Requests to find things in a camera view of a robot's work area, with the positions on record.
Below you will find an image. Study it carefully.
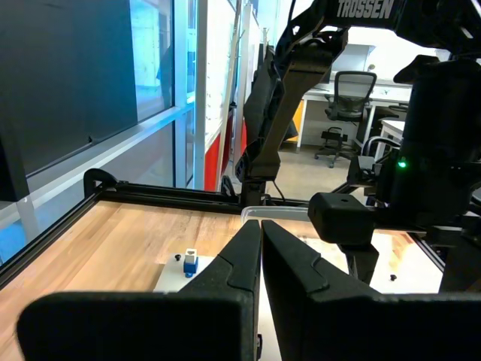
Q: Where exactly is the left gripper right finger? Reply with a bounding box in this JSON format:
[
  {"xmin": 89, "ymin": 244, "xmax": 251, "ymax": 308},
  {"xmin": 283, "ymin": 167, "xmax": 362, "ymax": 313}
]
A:
[{"xmin": 261, "ymin": 220, "xmax": 481, "ymax": 361}]

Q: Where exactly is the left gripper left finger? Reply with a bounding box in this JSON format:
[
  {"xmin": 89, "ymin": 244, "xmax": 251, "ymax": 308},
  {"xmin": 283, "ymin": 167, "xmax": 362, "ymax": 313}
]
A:
[{"xmin": 15, "ymin": 219, "xmax": 262, "ymax": 361}]

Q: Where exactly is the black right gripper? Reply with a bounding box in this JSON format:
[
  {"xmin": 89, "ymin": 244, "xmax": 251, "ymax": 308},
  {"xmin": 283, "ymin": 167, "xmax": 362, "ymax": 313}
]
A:
[{"xmin": 307, "ymin": 191, "xmax": 481, "ymax": 287}]

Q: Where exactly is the white board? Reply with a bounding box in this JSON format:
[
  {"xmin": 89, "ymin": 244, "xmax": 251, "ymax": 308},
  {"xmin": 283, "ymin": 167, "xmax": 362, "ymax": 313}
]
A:
[{"xmin": 152, "ymin": 229, "xmax": 444, "ymax": 361}]

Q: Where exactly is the blue white small socket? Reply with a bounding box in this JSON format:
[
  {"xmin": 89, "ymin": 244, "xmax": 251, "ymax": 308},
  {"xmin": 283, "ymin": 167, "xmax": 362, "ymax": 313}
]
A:
[{"xmin": 183, "ymin": 247, "xmax": 199, "ymax": 279}]

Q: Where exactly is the orange cabinet panel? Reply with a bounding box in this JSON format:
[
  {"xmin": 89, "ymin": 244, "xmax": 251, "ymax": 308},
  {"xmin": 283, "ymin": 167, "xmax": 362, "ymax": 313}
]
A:
[{"xmin": 287, "ymin": 101, "xmax": 304, "ymax": 147}]

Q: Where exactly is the black office chair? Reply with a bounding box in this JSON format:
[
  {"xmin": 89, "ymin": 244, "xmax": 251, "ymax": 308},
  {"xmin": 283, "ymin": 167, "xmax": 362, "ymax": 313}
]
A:
[{"xmin": 313, "ymin": 71, "xmax": 378, "ymax": 168}]

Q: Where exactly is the white partition panel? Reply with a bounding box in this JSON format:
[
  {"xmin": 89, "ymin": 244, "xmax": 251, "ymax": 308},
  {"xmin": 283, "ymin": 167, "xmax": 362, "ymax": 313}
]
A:
[{"xmin": 193, "ymin": 0, "xmax": 264, "ymax": 193}]

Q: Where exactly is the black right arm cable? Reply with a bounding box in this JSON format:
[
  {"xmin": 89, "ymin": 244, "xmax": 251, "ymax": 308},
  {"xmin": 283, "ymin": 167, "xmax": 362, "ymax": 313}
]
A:
[{"xmin": 360, "ymin": 135, "xmax": 401, "ymax": 159}]

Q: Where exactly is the black table frame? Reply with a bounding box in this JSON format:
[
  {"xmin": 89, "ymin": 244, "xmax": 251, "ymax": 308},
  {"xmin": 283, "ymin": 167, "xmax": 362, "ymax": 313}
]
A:
[{"xmin": 0, "ymin": 168, "xmax": 448, "ymax": 294}]

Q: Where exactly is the grey window frame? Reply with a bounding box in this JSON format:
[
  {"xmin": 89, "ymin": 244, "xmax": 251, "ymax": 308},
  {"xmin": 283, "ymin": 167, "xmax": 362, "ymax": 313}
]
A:
[{"xmin": 0, "ymin": 0, "xmax": 207, "ymax": 245}]

